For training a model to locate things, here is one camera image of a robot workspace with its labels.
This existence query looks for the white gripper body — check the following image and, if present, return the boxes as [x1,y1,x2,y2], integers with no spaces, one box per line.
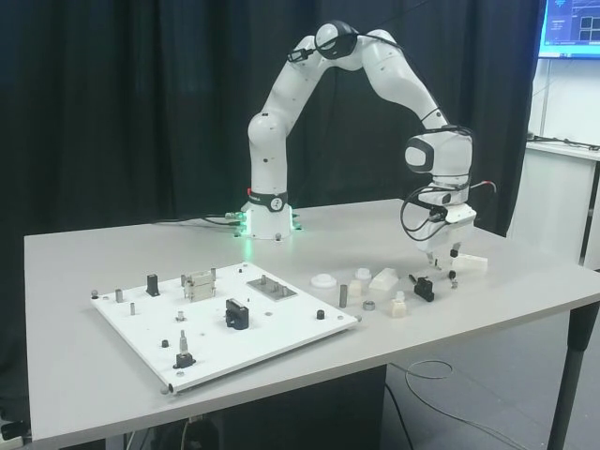
[414,217,474,257]

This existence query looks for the white sloped peg holder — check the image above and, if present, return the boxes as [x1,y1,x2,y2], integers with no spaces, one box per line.
[368,266,400,292]

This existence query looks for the white three-hole holder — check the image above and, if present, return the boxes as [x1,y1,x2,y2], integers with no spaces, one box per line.
[451,252,489,274]

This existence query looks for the black D-SUB plug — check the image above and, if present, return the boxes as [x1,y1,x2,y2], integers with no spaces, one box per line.
[412,276,435,300]

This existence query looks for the white cabinet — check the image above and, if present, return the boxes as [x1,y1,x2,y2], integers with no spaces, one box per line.
[507,140,600,272]

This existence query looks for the black table leg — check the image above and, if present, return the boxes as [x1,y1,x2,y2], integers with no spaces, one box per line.
[547,299,590,450]

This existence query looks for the black control box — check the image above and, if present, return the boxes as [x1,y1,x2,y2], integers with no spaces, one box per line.
[144,365,388,450]

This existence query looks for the blue screen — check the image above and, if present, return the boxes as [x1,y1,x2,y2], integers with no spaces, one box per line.
[537,0,600,61]

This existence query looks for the white task board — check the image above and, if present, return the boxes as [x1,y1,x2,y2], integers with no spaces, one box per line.
[88,262,361,398]

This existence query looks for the black curtain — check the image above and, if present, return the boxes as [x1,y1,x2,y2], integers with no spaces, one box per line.
[0,0,540,413]

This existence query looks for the small white camera box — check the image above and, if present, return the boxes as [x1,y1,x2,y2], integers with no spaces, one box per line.
[418,189,455,208]

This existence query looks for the grey floor cable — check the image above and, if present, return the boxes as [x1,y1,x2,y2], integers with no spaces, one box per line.
[405,359,552,426]

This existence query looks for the thin black cable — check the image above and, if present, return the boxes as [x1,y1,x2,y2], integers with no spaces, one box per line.
[524,133,600,152]

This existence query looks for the black floor cable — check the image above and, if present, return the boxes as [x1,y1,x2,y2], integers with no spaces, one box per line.
[383,383,412,450]

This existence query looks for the black base cable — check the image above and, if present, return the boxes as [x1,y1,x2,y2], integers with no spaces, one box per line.
[154,213,248,231]

